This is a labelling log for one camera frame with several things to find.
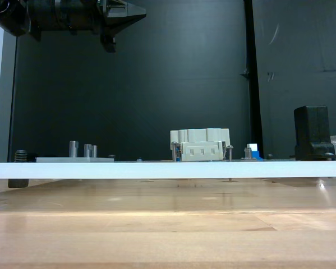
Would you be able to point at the beige connector hub socket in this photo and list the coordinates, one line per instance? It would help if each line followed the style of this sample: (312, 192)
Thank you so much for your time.
(201, 152)

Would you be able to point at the small blue white connector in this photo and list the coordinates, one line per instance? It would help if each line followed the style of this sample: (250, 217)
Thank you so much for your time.
(254, 152)

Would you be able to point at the blue clamp connector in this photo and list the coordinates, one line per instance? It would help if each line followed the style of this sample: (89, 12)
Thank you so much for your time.
(178, 155)

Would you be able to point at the black frame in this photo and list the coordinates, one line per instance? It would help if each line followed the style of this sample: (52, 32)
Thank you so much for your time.
(253, 84)

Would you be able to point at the black knob screw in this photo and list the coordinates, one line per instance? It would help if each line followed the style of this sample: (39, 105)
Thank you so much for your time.
(269, 155)

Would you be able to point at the black connector housing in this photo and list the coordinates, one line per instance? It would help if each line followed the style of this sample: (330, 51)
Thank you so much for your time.
(310, 129)

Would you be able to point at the black threaded screw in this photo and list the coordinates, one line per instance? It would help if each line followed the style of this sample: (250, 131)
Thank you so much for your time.
(20, 156)

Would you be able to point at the grey metal plate with pegs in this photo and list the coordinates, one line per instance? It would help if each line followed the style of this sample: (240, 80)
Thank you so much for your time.
(72, 159)

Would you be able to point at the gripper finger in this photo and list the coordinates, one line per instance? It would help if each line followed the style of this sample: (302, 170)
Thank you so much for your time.
(120, 5)
(123, 18)

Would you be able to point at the small silver connector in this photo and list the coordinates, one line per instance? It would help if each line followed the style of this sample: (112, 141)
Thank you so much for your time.
(247, 154)

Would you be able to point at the black board standoff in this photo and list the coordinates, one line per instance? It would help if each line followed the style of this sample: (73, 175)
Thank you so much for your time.
(18, 183)

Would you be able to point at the white board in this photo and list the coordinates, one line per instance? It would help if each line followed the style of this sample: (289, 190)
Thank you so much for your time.
(156, 171)

